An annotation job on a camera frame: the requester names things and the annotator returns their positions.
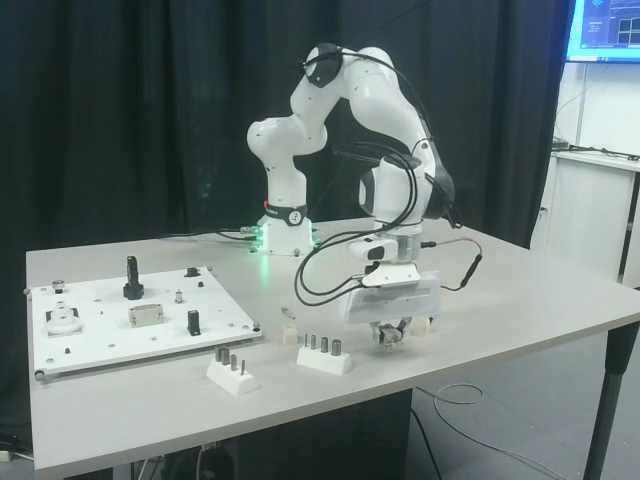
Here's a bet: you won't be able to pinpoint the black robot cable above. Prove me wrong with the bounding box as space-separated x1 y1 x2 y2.
294 144 426 309
299 44 464 229

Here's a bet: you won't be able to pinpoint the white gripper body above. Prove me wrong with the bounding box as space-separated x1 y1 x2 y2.
342 269 443 327

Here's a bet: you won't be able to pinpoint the white large gear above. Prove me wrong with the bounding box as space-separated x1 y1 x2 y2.
47 319 85 342

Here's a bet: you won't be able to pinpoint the white cabinet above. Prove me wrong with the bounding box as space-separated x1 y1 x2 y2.
529 147 640 291

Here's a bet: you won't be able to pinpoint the grey floor cable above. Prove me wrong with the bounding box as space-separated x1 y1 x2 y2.
432 383 506 454

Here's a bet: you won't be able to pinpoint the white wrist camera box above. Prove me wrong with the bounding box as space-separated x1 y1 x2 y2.
348 238 400 262

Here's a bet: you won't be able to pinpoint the white round peg holder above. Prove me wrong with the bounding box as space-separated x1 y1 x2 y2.
296 345 354 376

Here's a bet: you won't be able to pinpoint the black base cable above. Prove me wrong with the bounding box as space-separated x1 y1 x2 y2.
192 227 262 246

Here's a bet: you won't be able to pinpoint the black curtains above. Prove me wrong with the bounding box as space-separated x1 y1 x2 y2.
0 0 576 454

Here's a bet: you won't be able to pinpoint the black D-SUB plug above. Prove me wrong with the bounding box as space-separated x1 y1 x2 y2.
122 253 147 301

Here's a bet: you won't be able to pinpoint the flat white mounting plate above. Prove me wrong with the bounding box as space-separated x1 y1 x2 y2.
360 261 420 290

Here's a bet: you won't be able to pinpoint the white square peg holder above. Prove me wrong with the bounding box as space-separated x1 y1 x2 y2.
206 357 261 396

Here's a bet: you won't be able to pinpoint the black floor cable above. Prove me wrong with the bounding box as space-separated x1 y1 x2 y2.
412 394 640 480

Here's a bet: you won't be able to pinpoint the dark table leg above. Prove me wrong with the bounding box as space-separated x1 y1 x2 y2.
587 322 629 480

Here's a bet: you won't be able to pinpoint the white task board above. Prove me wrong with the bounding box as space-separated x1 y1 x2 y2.
23 263 262 385

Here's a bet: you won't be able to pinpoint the blue screen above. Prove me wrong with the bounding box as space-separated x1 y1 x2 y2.
564 0 640 65

